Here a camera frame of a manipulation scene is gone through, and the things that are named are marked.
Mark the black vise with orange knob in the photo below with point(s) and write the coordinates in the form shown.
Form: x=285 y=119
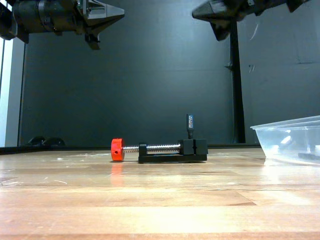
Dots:
x=195 y=150

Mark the small white block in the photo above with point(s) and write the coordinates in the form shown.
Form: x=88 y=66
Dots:
x=317 y=149

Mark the black vertical post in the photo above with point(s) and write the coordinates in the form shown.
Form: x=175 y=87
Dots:
x=237 y=100

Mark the black table frame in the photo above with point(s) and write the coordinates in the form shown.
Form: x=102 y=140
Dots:
x=75 y=147

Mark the clear plastic tub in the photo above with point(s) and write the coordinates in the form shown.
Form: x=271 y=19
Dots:
x=270 y=140

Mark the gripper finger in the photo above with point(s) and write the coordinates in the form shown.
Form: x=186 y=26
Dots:
x=113 y=12
x=206 y=7
x=105 y=26
x=206 y=16

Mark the USB-C socket with blue label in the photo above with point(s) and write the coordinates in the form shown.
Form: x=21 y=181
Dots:
x=190 y=122

